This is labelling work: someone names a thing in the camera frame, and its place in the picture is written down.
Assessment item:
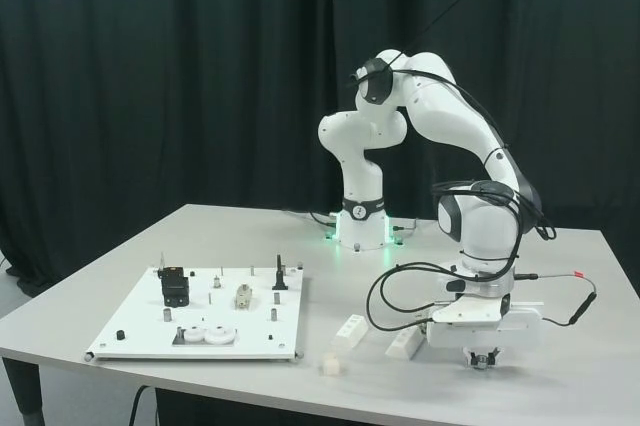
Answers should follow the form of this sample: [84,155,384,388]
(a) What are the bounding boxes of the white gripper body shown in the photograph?
[426,301,545,350]

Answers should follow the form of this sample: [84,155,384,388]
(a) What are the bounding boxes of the white medium gear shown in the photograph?
[182,326,208,348]

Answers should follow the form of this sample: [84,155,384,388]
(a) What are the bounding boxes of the white peg holder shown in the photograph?
[335,314,370,349]
[385,328,427,361]

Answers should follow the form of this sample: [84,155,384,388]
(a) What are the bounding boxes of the black controller cabinet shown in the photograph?
[154,386,451,426]

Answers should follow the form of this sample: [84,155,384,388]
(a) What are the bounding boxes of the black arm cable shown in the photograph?
[349,0,557,292]

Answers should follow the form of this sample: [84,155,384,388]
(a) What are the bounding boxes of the black rod with red tag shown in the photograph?
[514,270,600,327]

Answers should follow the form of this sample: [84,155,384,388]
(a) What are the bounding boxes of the white large gear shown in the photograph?
[205,325,236,348]

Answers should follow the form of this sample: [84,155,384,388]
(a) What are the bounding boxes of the black curtain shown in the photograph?
[0,0,640,292]

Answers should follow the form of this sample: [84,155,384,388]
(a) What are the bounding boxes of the white task board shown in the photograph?
[85,265,307,362]

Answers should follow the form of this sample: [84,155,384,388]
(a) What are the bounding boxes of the black floor cable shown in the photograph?
[130,384,154,426]

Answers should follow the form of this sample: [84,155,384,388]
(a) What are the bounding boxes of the grey base cable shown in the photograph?
[391,218,421,237]

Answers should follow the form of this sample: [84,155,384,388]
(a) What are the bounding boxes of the black base cable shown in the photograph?
[282,208,337,228]

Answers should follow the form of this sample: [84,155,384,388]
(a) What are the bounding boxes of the black table leg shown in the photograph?
[2,356,42,426]

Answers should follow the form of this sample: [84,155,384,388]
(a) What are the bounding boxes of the black camera cable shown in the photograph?
[366,258,454,335]

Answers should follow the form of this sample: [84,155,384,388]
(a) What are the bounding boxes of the small white cube holder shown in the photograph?
[321,352,347,378]

